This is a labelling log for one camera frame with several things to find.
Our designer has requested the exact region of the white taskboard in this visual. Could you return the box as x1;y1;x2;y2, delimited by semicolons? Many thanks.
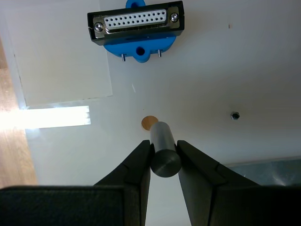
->
0;0;301;226

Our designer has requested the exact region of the black D-sub connector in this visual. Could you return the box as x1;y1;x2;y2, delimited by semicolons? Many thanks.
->
87;0;185;47

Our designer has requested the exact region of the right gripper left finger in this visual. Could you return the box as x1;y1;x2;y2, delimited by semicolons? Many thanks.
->
0;140;151;226

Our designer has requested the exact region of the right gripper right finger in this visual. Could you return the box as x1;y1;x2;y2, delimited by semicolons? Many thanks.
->
177;140;301;226

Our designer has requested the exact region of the blue connector mount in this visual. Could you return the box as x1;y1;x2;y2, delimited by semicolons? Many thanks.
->
103;0;177;64

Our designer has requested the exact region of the steel cylinder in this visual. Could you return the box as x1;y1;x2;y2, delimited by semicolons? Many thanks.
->
149;121;182;179

